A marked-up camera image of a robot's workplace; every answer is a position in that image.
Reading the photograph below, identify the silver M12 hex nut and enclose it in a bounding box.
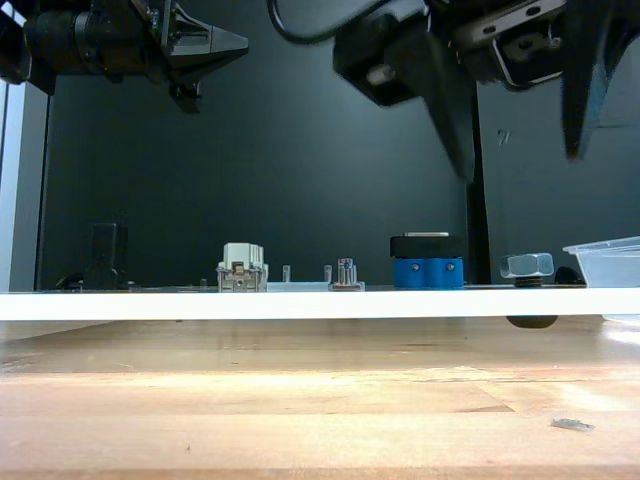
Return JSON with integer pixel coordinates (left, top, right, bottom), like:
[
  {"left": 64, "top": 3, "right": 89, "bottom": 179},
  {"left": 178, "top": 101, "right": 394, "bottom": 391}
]
[{"left": 499, "top": 252, "right": 556, "bottom": 281}]

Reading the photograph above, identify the clear plastic tub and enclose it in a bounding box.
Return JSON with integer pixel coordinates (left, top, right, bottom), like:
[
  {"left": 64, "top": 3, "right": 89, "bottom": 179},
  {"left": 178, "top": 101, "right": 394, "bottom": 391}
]
[{"left": 562, "top": 234, "right": 640, "bottom": 322}]

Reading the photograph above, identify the blue block with black top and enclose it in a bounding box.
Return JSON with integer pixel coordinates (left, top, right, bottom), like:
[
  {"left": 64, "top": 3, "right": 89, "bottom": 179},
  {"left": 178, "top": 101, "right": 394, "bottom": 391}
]
[{"left": 389, "top": 231, "right": 465, "bottom": 290}]

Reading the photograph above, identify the black rounded knob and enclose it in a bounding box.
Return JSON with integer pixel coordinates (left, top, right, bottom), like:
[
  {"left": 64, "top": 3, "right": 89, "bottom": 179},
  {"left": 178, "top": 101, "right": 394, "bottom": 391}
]
[{"left": 555, "top": 266, "right": 587, "bottom": 288}]

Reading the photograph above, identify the black M12 threaded bolt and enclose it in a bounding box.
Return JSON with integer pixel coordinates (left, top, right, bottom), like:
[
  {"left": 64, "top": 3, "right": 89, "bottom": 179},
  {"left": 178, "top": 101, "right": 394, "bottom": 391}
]
[{"left": 506, "top": 277, "right": 558, "bottom": 329}]

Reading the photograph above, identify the grey connector housing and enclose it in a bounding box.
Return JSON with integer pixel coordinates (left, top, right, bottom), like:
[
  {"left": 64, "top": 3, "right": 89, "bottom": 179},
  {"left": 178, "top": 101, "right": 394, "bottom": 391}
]
[{"left": 215, "top": 242, "right": 272, "bottom": 293}]

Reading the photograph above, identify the small metal connector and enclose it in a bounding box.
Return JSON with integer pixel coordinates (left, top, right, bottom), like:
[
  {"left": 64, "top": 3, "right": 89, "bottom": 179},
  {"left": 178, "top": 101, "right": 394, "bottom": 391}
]
[{"left": 328, "top": 256, "right": 367, "bottom": 292}]

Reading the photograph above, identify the small black clamp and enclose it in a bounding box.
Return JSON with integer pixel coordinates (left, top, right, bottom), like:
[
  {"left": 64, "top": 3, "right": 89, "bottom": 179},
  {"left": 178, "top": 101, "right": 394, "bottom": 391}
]
[{"left": 55, "top": 222, "right": 132, "bottom": 290}]

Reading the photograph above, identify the silver plate with posts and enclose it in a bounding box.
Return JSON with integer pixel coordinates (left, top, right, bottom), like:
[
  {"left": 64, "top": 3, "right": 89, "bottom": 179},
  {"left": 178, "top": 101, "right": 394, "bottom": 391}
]
[{"left": 267, "top": 263, "right": 332, "bottom": 293}]

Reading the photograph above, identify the white task board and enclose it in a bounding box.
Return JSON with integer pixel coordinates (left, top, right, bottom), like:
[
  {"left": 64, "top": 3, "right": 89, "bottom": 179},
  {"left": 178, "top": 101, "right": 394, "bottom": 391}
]
[{"left": 0, "top": 287, "right": 640, "bottom": 322}]

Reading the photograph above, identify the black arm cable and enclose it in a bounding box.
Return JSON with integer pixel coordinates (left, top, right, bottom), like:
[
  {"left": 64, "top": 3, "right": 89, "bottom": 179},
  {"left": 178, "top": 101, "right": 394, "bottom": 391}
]
[{"left": 266, "top": 0, "right": 351, "bottom": 47}]

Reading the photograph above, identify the black vertical post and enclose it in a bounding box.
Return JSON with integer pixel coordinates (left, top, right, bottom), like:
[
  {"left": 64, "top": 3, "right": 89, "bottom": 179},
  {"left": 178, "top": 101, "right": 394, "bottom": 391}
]
[{"left": 457, "top": 74, "right": 496, "bottom": 287}]

